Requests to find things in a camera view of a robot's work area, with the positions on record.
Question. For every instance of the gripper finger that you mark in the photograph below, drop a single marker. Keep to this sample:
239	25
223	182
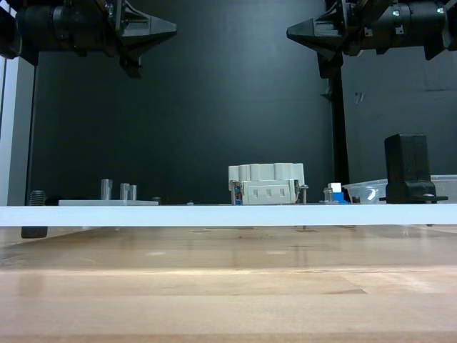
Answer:
157	28
307	32
329	64
134	60

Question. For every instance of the upright silver metal bar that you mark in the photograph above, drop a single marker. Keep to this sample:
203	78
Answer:
134	193
124	191

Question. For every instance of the thick upright silver bar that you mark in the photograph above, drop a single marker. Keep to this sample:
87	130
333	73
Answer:
106	189

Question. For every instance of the black plastic plug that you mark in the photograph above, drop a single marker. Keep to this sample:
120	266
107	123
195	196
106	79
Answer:
407	164

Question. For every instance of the small metal clamp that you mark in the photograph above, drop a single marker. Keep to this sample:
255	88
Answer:
326	194

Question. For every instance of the clear plastic tub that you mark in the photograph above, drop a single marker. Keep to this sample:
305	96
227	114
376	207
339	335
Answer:
360	191

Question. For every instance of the blue white small connector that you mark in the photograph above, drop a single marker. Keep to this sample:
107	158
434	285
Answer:
341	198

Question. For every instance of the beige connector housing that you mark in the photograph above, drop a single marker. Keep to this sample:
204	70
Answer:
267	189

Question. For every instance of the white task board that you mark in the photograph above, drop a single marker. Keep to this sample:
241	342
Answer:
228	216

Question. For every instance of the black rubber board foot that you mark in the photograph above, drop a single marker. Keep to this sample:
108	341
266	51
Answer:
34	232

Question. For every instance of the grey metal base plate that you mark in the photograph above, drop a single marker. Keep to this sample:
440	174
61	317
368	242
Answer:
107	203

